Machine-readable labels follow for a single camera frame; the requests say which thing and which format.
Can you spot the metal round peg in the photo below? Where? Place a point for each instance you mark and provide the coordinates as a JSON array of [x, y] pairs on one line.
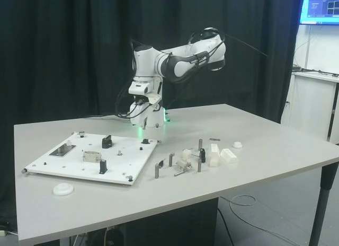
[[214, 139]]

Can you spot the white task board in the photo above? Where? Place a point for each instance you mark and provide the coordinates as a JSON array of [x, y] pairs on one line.
[[79, 166]]

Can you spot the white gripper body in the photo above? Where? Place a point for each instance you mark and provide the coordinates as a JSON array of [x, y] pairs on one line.
[[138, 113]]

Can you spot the black curtain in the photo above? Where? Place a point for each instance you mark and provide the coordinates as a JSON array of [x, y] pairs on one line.
[[66, 44]]

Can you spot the white large gear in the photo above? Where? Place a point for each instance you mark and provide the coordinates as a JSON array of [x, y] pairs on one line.
[[63, 189]]

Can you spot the white square-hole peg holder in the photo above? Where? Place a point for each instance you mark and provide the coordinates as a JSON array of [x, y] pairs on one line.
[[229, 156]]

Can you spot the black table leg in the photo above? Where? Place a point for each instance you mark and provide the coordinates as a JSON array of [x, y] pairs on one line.
[[324, 198]]

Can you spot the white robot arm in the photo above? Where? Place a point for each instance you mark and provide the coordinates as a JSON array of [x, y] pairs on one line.
[[185, 56]]

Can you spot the white medium gear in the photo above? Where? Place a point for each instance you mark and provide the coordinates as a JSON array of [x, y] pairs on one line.
[[237, 145]]

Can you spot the white power strip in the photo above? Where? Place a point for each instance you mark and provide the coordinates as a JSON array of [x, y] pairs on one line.
[[3, 233]]

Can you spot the black plug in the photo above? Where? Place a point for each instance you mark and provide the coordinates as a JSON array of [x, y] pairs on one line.
[[203, 155]]

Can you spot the blue screen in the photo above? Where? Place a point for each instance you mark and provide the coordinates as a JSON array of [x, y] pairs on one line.
[[321, 6]]

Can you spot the white cube holder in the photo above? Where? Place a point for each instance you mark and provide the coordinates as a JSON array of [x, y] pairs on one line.
[[186, 153]]

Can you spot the grey metal peg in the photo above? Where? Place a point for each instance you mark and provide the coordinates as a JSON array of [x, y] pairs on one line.
[[170, 160], [156, 171], [178, 174], [200, 145], [198, 167]]

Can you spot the white cabinet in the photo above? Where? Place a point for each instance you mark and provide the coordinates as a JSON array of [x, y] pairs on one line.
[[310, 105]]

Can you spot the white plug holder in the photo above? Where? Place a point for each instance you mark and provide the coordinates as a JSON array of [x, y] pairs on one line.
[[182, 165]]

